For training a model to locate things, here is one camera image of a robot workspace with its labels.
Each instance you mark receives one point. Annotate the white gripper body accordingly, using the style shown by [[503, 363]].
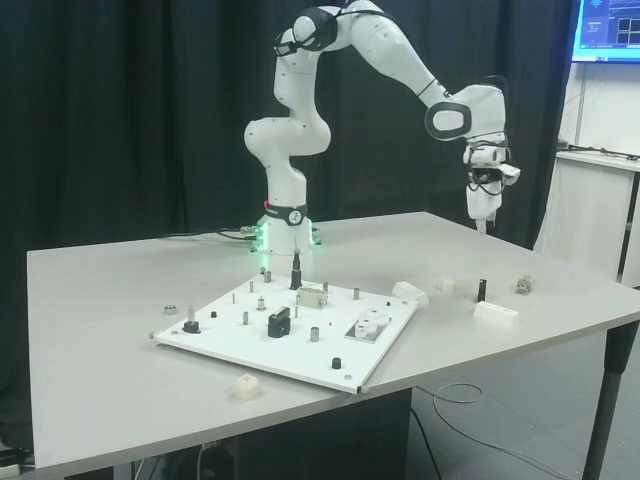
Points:
[[484, 200]]

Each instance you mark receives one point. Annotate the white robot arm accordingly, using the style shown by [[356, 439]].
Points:
[[300, 135]]

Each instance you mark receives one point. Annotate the black D-SUB plug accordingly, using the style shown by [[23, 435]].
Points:
[[278, 324]]

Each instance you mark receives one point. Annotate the black upright plug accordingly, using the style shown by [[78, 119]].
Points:
[[481, 290]]

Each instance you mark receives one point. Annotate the small white cube holder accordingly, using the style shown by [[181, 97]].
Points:
[[445, 284]]

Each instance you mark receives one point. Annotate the small metal connector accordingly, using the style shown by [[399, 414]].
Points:
[[523, 285]]

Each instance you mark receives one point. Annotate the long white holder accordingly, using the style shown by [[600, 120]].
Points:
[[495, 314]]

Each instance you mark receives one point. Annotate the white cabinet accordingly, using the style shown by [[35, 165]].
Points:
[[590, 215]]

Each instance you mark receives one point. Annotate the white angled holder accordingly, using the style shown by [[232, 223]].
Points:
[[410, 292]]

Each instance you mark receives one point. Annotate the white large gear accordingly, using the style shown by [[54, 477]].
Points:
[[377, 316]]

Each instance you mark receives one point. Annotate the white medium gear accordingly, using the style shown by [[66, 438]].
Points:
[[364, 327]]

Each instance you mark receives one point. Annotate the black tapered plug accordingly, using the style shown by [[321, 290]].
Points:
[[296, 275]]

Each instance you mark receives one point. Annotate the large metal square peg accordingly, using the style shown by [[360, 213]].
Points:
[[315, 333]]

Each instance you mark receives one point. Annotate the blue screen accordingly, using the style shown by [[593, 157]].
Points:
[[607, 27]]

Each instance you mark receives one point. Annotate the black table leg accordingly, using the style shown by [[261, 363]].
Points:
[[607, 400]]

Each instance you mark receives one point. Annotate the metal BNC plug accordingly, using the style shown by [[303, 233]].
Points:
[[260, 303]]

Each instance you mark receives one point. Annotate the white task board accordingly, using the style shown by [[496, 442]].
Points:
[[280, 360]]

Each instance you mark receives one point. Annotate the white peg on black base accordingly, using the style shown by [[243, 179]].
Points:
[[191, 322]]

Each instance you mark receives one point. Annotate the large metal hex nut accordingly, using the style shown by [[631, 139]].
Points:
[[169, 308]]

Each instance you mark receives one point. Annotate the black curtain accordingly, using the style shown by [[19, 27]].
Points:
[[100, 100]]

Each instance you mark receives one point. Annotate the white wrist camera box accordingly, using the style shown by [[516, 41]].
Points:
[[511, 173]]

